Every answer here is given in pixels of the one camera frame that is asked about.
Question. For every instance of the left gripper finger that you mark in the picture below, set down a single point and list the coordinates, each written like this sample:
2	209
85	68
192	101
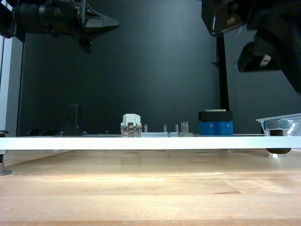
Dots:
105	23

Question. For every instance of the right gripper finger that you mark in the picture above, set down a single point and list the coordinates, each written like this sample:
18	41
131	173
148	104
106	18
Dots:
255	58

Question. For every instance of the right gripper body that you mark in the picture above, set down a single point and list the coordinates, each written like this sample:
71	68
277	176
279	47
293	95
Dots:
282	28

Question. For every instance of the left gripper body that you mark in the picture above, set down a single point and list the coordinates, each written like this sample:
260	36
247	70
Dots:
82	14

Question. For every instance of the steel nut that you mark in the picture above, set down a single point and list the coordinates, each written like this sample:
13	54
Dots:
276	124

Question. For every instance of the clear plastic container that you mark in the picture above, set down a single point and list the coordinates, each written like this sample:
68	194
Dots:
295	122

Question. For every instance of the flat black block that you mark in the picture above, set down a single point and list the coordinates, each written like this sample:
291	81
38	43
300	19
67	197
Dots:
215	116

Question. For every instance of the threaded stud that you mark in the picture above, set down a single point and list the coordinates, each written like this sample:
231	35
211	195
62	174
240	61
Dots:
277	132

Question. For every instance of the blue socket block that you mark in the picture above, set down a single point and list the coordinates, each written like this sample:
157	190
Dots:
216	128

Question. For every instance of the clear pin fitting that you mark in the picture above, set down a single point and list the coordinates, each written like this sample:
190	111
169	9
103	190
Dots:
185	128

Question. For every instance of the tall black block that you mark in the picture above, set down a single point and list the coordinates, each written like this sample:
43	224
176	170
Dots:
74	118

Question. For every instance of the beige many-pin connector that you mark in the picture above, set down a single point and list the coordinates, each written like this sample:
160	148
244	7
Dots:
131	124

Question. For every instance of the short steel peg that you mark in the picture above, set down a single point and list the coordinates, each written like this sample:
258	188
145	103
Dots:
176	128
145	128
164	128

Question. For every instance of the steel bar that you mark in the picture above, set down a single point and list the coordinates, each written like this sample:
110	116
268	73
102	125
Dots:
155	134

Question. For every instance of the white task board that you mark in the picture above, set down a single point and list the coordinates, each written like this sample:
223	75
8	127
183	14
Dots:
141	142

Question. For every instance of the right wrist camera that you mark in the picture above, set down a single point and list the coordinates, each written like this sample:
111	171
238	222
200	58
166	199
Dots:
225	16

